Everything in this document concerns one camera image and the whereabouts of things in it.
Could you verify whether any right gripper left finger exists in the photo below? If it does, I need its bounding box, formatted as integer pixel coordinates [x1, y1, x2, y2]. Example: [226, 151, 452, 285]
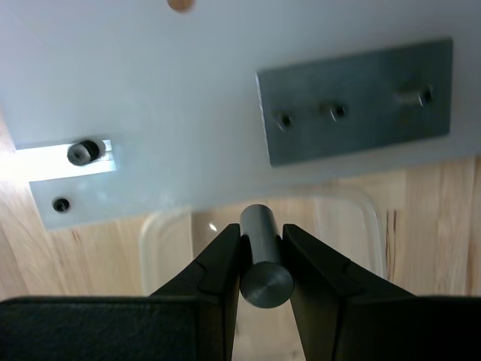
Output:
[150, 223, 242, 361]

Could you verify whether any clear plastic tub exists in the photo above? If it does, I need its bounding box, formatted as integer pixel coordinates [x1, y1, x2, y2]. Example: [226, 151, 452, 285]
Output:
[138, 187, 388, 298]

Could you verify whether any white task board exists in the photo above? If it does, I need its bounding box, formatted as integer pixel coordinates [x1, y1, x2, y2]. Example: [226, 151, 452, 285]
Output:
[0, 0, 481, 231]

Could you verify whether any black knob screw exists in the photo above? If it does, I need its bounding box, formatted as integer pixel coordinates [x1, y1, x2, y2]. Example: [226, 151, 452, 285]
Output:
[66, 139, 107, 167]

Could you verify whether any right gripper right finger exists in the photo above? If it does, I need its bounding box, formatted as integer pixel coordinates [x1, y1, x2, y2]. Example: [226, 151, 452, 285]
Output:
[281, 223, 416, 361]

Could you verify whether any small black screw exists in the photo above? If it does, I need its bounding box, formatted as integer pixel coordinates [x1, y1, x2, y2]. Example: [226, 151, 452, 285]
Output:
[51, 196, 71, 214]

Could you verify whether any grey metal plate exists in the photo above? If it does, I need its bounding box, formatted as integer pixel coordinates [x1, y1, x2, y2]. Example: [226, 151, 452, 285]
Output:
[255, 37, 454, 168]

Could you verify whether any thick metal cylinder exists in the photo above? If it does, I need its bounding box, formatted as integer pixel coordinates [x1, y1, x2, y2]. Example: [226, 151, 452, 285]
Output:
[238, 203, 295, 310]

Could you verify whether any metal post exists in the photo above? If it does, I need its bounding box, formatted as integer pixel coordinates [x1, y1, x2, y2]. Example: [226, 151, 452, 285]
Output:
[276, 111, 294, 132]
[327, 100, 349, 122]
[411, 85, 435, 108]

